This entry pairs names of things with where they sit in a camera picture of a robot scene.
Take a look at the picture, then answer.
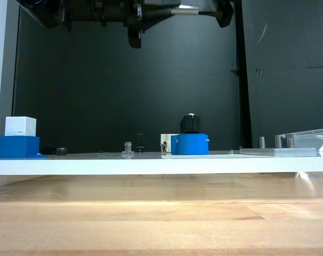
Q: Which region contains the black pillar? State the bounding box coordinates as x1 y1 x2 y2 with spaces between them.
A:
232 0 254 150

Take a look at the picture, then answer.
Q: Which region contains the black clamp block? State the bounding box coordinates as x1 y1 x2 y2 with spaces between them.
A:
179 113 202 134

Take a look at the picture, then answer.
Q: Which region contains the white connector housing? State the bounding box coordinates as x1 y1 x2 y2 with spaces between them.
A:
160 133 173 154

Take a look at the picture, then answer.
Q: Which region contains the dark cylindrical plug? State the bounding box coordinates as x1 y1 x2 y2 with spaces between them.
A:
136 132 146 153

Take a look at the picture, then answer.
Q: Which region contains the blue round holder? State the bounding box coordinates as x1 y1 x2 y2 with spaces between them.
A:
170 133 210 156

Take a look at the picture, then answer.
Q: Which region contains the clear plastic connector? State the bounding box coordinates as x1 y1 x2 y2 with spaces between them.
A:
120 141 136 158

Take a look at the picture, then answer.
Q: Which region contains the white cube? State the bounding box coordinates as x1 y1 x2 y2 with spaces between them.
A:
4 116 37 137

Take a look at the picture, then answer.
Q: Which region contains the clear plastic tub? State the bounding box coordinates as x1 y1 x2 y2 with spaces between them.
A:
274 127 323 198

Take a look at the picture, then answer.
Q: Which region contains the white task board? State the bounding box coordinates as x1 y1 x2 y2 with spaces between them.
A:
0 153 323 177

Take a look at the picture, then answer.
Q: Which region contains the blue square base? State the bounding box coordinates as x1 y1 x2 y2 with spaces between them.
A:
0 135 48 160

